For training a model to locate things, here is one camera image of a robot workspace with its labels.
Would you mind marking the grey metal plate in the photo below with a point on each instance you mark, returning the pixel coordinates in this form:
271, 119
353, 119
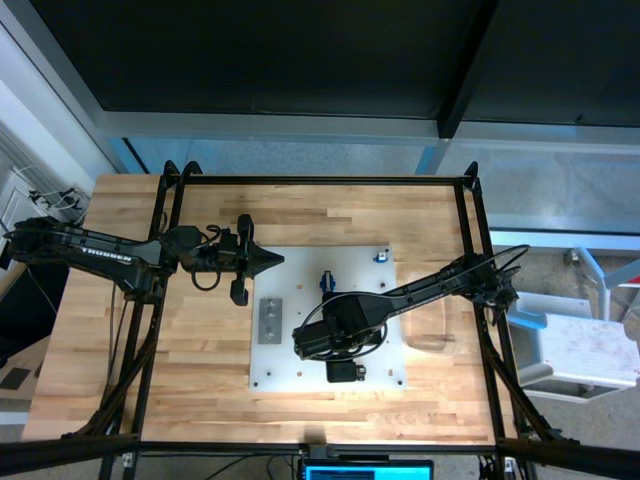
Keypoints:
270, 337

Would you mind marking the blue-edged screen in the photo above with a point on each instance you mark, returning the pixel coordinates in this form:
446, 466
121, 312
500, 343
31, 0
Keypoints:
365, 472

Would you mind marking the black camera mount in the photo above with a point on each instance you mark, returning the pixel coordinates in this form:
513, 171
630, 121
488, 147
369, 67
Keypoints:
316, 449

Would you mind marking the black aluminium table frame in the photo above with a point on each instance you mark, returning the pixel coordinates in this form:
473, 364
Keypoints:
75, 450

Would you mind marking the black foam pad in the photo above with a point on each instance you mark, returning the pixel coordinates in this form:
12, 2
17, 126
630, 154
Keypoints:
14, 378

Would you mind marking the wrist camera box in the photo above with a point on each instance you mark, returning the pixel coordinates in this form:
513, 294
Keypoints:
228, 240
341, 372

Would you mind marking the grey metal stand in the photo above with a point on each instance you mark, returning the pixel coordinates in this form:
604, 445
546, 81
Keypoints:
606, 300

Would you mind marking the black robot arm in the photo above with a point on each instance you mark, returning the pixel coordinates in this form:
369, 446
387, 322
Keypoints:
100, 250
425, 291

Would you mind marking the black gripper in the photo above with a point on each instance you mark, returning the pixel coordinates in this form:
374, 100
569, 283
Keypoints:
245, 260

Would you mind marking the white corner bracket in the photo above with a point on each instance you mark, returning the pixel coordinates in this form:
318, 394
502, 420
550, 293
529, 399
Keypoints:
128, 460
509, 465

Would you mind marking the black clamp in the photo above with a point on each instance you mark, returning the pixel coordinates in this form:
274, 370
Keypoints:
361, 373

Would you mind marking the clear plastic tub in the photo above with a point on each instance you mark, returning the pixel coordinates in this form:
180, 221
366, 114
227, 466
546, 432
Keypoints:
432, 345

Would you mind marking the black vertical post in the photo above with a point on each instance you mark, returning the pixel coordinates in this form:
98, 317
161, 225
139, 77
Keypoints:
466, 75

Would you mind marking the white plastic board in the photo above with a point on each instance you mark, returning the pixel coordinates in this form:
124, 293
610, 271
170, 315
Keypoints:
280, 365

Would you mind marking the white step stool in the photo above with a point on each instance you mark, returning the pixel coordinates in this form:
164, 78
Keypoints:
585, 345

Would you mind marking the cardboard box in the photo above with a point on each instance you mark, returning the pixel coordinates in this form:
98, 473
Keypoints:
20, 357

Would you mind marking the blue connector socket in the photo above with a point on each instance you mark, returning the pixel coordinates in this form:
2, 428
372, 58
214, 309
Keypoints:
325, 282

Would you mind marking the small blue socket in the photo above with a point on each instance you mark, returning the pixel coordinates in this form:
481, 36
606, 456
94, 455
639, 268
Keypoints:
381, 257

